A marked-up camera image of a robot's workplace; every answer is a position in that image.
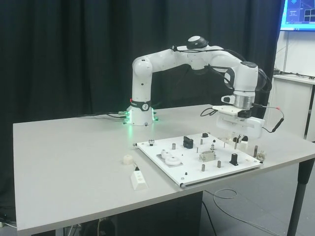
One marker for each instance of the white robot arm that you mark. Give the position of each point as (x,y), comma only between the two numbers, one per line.
(194,59)

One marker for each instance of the metal peg in holder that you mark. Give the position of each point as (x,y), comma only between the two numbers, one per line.
(256,150)

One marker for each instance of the white medium gear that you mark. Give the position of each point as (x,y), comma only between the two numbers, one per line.
(165,154)

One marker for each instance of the white block holder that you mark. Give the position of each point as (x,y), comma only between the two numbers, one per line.
(244,145)

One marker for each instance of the white large gear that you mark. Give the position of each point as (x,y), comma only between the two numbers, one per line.
(172,161)

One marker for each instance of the metal bolt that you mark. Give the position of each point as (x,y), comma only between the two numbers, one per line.
(151,142)

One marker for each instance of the metal round peg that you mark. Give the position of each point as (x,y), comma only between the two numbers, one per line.
(203,167)
(173,146)

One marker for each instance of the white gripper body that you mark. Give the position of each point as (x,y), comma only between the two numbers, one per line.
(248,125)

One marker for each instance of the white peg holder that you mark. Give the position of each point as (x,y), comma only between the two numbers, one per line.
(261,155)

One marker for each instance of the white holder with holes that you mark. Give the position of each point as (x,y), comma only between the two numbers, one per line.
(139,180)

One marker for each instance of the white cabinet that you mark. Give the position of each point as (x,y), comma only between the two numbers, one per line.
(292,105)

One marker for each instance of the black curtain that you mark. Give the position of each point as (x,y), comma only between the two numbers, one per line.
(73,56)

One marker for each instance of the black waterproof plug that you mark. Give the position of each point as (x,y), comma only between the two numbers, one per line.
(204,135)

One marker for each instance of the black USB plug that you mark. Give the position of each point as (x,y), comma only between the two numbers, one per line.
(234,158)

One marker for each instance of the black D-SUB plug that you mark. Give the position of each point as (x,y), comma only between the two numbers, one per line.
(188,142)

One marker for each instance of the black table leg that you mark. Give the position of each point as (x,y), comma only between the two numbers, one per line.
(299,204)

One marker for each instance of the white task board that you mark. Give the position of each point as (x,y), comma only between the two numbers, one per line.
(187,169)

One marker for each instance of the white small gear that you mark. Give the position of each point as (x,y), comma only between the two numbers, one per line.
(126,160)

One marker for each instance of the blue screen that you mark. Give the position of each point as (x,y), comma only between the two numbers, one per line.
(299,14)

